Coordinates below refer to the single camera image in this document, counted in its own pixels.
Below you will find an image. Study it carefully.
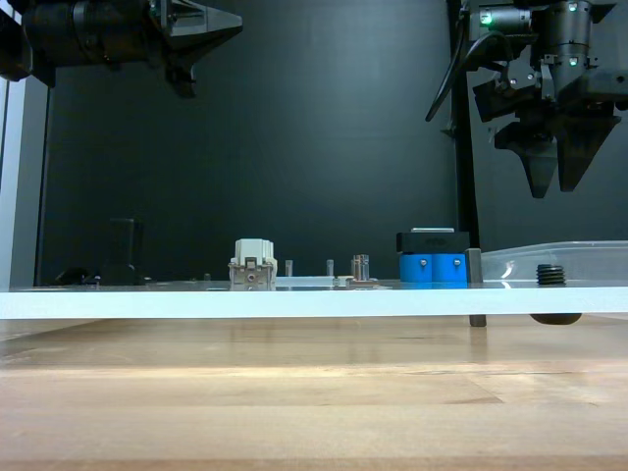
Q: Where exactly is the grey square bar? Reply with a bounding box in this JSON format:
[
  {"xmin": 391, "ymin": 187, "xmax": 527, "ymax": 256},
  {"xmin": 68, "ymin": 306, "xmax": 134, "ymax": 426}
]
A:
[{"xmin": 464, "ymin": 247, "xmax": 487, "ymax": 329}]

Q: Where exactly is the clear plastic tub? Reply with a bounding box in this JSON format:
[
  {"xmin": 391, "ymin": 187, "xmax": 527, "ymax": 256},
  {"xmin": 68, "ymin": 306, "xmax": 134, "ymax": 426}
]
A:
[{"xmin": 481, "ymin": 238, "xmax": 628, "ymax": 286}]

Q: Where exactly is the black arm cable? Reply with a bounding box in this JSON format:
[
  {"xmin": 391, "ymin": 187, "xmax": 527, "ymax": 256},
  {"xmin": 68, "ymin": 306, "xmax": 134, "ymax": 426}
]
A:
[{"xmin": 424, "ymin": 28, "xmax": 511, "ymax": 123}]

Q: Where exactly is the grey partition frame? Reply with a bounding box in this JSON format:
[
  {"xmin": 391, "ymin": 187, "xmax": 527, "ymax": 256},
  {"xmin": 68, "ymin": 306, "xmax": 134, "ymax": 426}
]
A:
[{"xmin": 8, "ymin": 78, "xmax": 50, "ymax": 288}]

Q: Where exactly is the blue connector mount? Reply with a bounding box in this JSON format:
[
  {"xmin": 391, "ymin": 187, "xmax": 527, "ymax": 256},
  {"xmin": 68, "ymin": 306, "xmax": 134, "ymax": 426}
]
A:
[{"xmin": 398, "ymin": 251, "xmax": 468, "ymax": 285}]

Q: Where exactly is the white plastic board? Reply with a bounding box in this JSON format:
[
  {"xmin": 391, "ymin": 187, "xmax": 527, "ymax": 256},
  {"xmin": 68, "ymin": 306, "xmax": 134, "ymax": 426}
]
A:
[{"xmin": 0, "ymin": 279, "xmax": 628, "ymax": 321}]

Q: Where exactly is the black upright post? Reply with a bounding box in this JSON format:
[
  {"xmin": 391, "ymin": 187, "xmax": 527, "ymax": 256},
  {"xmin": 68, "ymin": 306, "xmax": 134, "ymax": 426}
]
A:
[{"xmin": 441, "ymin": 0, "xmax": 482, "ymax": 249}]

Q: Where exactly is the clear aluminium block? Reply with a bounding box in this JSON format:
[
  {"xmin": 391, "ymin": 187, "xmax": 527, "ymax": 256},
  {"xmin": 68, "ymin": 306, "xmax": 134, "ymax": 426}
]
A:
[{"xmin": 276, "ymin": 275, "xmax": 350, "ymax": 289}]

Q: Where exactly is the grey connector housing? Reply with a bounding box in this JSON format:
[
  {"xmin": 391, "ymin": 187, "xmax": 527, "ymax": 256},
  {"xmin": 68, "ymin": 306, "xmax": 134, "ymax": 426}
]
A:
[{"xmin": 227, "ymin": 238, "xmax": 280, "ymax": 291}]

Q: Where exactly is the silver metal terminal post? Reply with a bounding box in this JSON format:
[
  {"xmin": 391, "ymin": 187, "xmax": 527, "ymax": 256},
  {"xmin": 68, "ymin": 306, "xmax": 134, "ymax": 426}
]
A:
[{"xmin": 345, "ymin": 253, "xmax": 380, "ymax": 289}]

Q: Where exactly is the black connector housing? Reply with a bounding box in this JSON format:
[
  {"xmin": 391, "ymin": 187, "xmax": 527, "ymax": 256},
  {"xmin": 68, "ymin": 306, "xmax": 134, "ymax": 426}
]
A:
[{"xmin": 395, "ymin": 230, "xmax": 472, "ymax": 256}]

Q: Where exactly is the black rubber board foot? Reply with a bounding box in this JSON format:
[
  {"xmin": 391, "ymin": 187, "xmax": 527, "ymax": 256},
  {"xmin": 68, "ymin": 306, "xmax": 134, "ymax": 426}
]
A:
[{"xmin": 527, "ymin": 313, "xmax": 584, "ymax": 328}]

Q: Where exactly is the black clamp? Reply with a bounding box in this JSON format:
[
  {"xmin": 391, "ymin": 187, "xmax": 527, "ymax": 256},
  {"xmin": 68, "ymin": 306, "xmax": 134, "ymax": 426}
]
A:
[{"xmin": 54, "ymin": 218, "xmax": 151, "ymax": 287}]

